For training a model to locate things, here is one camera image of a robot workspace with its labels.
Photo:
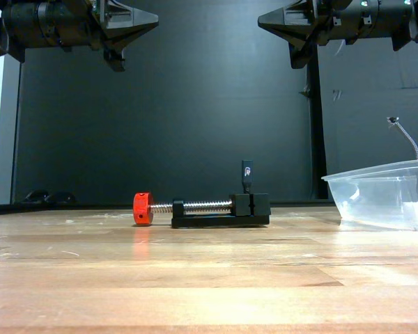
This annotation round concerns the clear plastic tub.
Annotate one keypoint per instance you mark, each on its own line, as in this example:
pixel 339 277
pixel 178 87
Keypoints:
pixel 369 195

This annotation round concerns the black vise with orange knob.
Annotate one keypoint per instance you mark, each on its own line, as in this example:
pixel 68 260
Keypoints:
pixel 216 221

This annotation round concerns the black USB-C socket adapter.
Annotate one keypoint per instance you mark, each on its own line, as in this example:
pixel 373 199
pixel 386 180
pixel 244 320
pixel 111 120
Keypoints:
pixel 247 174

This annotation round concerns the black aluminium frame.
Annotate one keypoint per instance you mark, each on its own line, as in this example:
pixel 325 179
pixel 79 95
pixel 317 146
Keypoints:
pixel 90 208

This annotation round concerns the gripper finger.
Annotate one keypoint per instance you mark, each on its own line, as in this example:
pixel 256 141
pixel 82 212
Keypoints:
pixel 129 35
pixel 292 35
pixel 143 15
pixel 278 17

